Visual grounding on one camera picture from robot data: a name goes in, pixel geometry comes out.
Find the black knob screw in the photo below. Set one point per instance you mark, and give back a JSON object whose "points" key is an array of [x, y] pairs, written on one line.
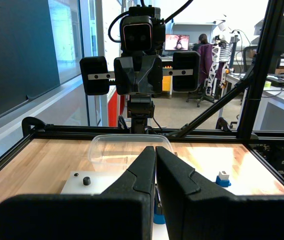
{"points": [[86, 181]]}

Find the red cabinet panel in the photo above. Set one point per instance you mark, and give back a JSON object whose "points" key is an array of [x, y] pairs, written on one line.
{"points": [[113, 110]]}

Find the black controller box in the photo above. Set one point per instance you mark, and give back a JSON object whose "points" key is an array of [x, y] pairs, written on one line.
{"points": [[281, 155]]}

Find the yellow drawer cabinet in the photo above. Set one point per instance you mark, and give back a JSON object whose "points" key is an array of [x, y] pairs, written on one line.
{"points": [[166, 83]]}

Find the yellow-green tape roll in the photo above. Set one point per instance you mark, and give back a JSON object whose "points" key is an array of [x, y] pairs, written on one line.
{"points": [[268, 84]]}

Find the white board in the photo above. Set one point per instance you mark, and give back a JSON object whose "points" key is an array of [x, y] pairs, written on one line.
{"points": [[99, 183]]}

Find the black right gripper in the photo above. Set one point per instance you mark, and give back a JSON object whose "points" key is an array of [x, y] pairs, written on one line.
{"points": [[94, 85]]}

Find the white lattice printed structure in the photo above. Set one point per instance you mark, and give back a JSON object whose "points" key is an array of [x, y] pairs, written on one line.
{"points": [[215, 65]]}

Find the black frame clamp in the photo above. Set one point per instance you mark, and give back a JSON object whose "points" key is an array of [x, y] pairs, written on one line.
{"points": [[26, 123]]}

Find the small blue white-capped plug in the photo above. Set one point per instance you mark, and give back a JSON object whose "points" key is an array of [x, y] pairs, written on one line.
{"points": [[222, 182]]}

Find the white desk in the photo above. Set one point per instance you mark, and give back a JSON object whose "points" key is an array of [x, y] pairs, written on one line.
{"points": [[281, 100]]}

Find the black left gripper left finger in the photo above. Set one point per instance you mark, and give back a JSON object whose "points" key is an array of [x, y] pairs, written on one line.
{"points": [[82, 220]]}

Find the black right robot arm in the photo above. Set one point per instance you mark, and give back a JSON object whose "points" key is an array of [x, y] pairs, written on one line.
{"points": [[140, 110]]}

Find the black metal frame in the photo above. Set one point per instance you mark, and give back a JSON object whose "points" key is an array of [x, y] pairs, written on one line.
{"points": [[261, 75]]}

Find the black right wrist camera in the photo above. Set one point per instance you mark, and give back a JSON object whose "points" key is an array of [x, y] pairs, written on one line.
{"points": [[136, 37]]}

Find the lit computer monitor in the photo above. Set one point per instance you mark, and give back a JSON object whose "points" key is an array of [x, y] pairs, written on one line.
{"points": [[176, 42]]}

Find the black office chair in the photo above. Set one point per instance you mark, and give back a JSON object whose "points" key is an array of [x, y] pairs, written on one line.
{"points": [[199, 98]]}

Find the clear plastic tub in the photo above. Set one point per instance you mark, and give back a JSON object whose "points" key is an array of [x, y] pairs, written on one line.
{"points": [[111, 150]]}

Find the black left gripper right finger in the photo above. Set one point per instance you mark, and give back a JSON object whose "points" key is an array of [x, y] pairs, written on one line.
{"points": [[231, 220]]}

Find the blue and black connector mount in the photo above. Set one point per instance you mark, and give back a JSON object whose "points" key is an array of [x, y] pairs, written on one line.
{"points": [[158, 217]]}

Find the person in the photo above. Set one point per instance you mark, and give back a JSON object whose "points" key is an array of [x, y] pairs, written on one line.
{"points": [[202, 40]]}

